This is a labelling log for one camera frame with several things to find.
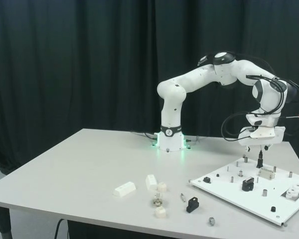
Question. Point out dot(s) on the metal D-SUB plug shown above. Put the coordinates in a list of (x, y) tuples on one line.
[(157, 200)]

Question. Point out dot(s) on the dark table leg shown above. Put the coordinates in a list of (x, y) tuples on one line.
[(1, 221)]

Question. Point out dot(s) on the short white holder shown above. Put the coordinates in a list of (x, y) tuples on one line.
[(150, 182)]

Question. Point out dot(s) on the white medium gear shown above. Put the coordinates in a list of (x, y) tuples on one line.
[(291, 193)]

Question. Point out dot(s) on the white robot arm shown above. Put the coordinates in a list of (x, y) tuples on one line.
[(199, 77)]

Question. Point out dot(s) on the black blocky plug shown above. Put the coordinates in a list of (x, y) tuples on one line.
[(248, 184), (192, 204)]

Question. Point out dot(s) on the white task board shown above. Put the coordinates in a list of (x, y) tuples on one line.
[(239, 199)]

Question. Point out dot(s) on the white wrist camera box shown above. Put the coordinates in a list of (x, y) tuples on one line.
[(254, 120)]

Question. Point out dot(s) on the long white holder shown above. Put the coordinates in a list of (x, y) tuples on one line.
[(124, 190)]

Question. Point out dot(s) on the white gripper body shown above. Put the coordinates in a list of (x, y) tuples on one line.
[(279, 135)]

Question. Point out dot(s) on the metal BNC plug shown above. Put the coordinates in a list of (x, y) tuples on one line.
[(211, 221)]

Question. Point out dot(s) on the black USB plug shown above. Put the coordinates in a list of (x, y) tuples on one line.
[(259, 162)]

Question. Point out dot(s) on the flat white mounting plate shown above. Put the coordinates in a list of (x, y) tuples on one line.
[(262, 131)]

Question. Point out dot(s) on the metal bolt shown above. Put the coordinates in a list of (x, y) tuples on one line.
[(183, 197)]

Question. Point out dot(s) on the black box under table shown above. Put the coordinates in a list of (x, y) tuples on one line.
[(139, 230)]

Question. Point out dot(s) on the black curtains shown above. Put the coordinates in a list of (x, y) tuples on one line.
[(77, 62)]

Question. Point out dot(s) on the white large gear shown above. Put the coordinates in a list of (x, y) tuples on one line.
[(297, 188)]

